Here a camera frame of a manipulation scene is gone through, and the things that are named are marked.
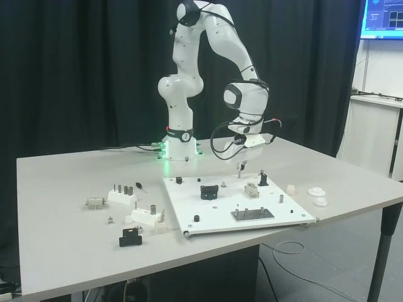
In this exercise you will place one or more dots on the white large gear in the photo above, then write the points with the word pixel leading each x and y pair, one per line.
pixel 316 192

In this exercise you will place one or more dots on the white task board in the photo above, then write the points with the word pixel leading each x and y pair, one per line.
pixel 239 201

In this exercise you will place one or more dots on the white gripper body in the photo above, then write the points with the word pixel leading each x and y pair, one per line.
pixel 240 154

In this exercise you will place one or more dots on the black D-SUB plug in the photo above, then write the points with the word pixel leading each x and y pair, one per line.
pixel 130 238

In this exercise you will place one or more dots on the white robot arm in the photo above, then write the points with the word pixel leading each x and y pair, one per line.
pixel 182 94

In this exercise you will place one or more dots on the white wedge peg holder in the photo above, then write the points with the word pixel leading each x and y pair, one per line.
pixel 121 198

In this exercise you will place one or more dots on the small white peg holder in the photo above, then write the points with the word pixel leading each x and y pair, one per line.
pixel 160 227

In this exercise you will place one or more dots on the thick metal round peg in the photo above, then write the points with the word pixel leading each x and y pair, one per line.
pixel 153 209

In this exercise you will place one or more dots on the blue screen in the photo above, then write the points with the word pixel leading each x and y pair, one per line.
pixel 384 19

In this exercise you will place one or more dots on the white cabinet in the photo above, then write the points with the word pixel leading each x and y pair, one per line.
pixel 371 135

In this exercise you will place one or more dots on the black table leg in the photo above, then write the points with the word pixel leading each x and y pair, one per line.
pixel 385 245

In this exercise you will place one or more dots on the cream small gear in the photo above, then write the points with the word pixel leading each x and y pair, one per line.
pixel 291 189

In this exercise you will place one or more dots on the metal BNC plug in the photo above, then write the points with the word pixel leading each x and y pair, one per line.
pixel 138 229

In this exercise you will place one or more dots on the small Ethernet plug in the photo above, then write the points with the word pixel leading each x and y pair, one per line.
pixel 110 220

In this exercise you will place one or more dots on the white power strip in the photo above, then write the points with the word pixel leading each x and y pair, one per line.
pixel 7 291

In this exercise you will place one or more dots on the beige waterproof plug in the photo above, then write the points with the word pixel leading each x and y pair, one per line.
pixel 94 201

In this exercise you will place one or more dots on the white long peg holder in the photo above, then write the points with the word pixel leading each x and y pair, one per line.
pixel 143 217

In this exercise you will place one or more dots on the black curtain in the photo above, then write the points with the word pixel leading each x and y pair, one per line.
pixel 78 78

